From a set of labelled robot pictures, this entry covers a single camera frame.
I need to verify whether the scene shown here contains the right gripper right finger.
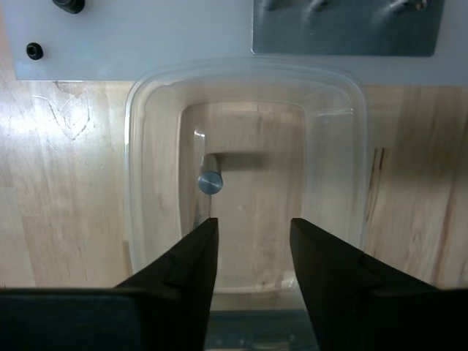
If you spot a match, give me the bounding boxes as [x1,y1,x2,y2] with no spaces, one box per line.
[290,217,468,351]

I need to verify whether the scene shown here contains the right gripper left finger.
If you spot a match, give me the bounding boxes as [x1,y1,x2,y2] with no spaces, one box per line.
[0,218,219,351]

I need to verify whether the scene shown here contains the thick metal cylinder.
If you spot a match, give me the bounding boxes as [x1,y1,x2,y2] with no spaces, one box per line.
[197,152,224,195]

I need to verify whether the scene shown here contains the white taskboard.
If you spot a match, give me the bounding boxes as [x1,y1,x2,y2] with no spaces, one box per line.
[1,0,468,88]

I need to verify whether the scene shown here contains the clear plastic tub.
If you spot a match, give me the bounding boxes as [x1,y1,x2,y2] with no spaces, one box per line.
[123,56,369,322]

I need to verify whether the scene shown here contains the small black corner screw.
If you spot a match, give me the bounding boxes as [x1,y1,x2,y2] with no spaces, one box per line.
[26,42,45,60]

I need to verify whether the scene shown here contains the black round knob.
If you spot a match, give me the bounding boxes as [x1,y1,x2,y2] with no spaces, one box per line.
[50,0,86,15]

